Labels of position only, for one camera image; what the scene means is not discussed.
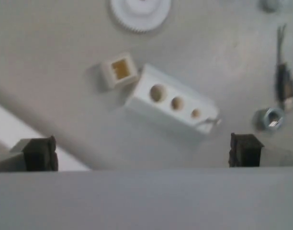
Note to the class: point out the white peg holder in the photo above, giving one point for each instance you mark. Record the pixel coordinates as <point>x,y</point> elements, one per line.
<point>165,107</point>

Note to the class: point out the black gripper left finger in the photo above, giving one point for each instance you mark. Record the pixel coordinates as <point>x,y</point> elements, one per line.
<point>38,155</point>

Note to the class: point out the white small gear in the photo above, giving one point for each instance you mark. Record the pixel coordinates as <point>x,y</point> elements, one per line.
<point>269,4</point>

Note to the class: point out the black USB plug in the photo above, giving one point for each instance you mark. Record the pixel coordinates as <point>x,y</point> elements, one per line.
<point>285,83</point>

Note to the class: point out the metal nut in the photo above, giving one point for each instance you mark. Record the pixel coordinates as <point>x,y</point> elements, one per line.
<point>269,118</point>

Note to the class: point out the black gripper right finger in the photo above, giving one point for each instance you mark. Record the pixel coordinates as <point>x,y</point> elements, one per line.
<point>247,151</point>

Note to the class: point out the white large gear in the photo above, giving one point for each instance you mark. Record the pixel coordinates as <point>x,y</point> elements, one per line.
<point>139,16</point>

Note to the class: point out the cream Ethernet plug block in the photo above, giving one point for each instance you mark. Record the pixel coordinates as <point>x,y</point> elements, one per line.
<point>117,70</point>

